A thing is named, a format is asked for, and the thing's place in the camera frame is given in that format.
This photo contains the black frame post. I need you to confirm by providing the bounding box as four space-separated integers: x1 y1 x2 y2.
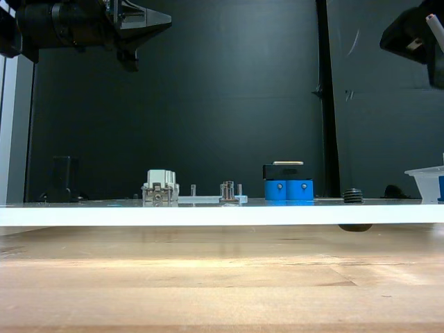
311 0 343 199

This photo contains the white board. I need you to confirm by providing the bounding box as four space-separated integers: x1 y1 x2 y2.
0 197 444 228

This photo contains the blue connector holder block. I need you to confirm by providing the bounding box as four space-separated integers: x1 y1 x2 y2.
287 178 315 205
264 178 289 205

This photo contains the black rubber board foot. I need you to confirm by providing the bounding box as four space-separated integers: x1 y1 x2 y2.
338 223 374 232

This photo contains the white grey cable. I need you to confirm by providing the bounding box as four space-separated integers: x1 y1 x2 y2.
425 13 444 46

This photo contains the black connector box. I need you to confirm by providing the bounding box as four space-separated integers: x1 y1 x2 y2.
262 163 312 182

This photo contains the black corner clamp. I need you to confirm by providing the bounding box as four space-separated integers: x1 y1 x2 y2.
382 184 404 200

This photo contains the clear plastic tub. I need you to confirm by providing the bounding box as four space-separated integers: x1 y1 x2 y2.
403 164 444 204

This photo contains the black upright bracket clamp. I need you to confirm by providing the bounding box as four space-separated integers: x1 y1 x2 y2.
38 155 89 203

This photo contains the grey connector housing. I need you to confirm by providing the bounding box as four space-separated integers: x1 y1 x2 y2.
140 169 180 207

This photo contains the grey metal upright frame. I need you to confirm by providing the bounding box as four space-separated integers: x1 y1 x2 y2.
0 54 35 205

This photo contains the light blue bar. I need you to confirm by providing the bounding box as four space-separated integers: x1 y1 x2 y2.
178 194 248 206

